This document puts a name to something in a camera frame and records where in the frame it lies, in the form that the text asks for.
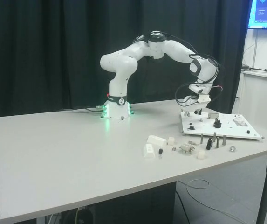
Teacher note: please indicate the thin metal pin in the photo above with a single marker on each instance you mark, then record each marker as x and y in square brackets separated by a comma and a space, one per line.
[193, 148]

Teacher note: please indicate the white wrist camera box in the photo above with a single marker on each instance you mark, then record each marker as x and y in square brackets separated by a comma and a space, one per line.
[195, 89]

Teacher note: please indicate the black D-SUB plug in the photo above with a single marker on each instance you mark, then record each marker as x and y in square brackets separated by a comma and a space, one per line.
[209, 143]

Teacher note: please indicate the white cabinet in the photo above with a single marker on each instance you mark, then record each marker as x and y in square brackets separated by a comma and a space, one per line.
[259, 100]

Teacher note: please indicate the metal nut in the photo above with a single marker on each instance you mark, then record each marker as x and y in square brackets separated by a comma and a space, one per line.
[233, 149]

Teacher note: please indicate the white long peg holder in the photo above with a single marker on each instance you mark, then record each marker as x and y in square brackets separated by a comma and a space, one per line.
[150, 151]
[156, 139]

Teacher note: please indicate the thin metal round peg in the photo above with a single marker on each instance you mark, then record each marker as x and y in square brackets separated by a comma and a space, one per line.
[201, 138]

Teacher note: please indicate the black curtain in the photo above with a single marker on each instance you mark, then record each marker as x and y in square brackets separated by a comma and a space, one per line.
[42, 46]

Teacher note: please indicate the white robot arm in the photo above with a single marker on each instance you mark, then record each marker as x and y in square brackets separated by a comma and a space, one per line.
[119, 65]

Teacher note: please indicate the black USB plug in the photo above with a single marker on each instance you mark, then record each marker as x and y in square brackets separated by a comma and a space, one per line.
[160, 152]

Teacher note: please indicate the white metal connector part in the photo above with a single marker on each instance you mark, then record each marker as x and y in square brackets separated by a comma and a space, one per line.
[185, 149]

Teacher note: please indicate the small metal bolt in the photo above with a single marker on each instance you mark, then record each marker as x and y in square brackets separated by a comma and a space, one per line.
[193, 142]

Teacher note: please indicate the white large gear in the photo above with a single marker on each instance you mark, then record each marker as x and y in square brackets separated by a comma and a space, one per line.
[238, 120]

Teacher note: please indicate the white medium gear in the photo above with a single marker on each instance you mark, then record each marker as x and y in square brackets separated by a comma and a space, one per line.
[242, 123]

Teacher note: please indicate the white task board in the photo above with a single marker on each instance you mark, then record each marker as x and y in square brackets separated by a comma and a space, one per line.
[228, 131]

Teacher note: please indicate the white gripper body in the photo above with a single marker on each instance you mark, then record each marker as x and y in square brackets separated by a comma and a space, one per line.
[204, 98]

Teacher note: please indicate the white cube holder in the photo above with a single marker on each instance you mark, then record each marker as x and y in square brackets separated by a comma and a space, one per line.
[202, 155]
[171, 141]

